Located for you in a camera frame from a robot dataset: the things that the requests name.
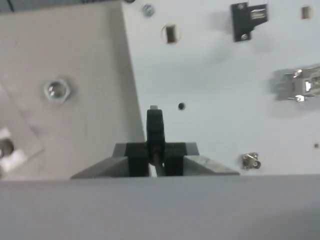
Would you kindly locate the black USB plug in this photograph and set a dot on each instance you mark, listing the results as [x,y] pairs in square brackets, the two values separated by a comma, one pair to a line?
[155,125]

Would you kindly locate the white round peg holder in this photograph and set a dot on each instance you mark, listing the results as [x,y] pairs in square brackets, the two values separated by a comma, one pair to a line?
[5,160]

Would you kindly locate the white task board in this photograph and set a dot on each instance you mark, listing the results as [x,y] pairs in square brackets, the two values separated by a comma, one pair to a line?
[212,100]

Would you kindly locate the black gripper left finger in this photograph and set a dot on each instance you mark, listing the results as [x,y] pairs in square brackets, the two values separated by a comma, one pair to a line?
[137,160]

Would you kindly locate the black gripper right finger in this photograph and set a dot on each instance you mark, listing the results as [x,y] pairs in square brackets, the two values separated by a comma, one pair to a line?
[175,160]

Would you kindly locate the metal hex nut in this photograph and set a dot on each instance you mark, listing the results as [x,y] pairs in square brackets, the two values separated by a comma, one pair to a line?
[58,90]

